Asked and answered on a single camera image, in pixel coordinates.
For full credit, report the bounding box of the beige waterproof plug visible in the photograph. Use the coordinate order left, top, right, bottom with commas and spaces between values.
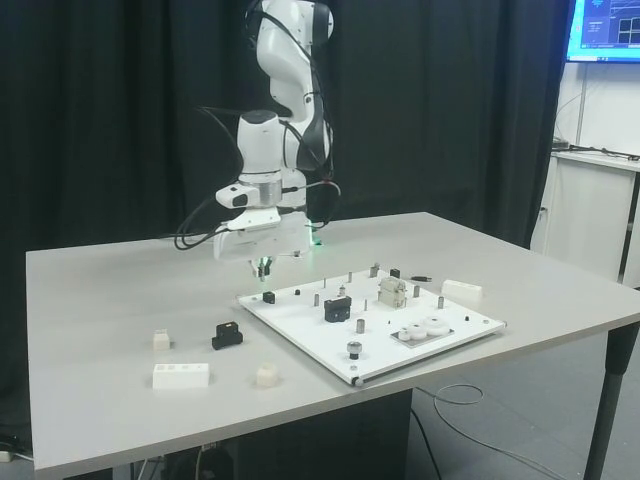
377, 277, 408, 304

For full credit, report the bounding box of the grey floor cable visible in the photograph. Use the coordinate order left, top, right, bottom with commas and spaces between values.
413, 383, 594, 472

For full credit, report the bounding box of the black cable on cabinet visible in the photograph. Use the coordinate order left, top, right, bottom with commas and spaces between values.
551, 141, 640, 164

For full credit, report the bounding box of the black box under table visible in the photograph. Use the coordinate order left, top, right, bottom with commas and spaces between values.
232, 387, 414, 480

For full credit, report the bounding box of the long white holder with holes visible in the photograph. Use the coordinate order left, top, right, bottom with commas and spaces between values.
151, 362, 211, 390

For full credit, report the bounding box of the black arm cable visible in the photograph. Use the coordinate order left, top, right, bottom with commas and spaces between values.
252, 0, 337, 182

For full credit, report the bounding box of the black looped gripper cable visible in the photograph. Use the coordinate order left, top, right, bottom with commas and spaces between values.
172, 197, 241, 253

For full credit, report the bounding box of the black curtain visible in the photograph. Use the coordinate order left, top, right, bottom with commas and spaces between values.
0, 0, 576, 451

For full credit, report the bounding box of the white large gear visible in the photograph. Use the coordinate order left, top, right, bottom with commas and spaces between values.
422, 316, 449, 339

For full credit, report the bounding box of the white task board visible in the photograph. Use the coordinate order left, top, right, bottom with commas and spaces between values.
236, 272, 507, 388

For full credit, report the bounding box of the black table leg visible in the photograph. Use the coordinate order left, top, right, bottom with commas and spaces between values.
583, 327, 630, 480

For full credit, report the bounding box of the blue screen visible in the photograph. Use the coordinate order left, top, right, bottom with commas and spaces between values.
565, 0, 640, 65

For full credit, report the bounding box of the white wedge holder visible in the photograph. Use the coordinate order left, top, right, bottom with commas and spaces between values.
440, 279, 485, 301

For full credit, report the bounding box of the white cabinet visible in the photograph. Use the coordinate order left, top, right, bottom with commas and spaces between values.
529, 148, 640, 289

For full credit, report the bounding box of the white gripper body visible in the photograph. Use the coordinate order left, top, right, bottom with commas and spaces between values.
213, 213, 308, 263

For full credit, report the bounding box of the black D-SUB plug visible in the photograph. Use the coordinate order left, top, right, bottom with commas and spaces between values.
210, 322, 250, 352

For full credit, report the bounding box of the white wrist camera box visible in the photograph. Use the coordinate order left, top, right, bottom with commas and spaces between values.
215, 183, 252, 208

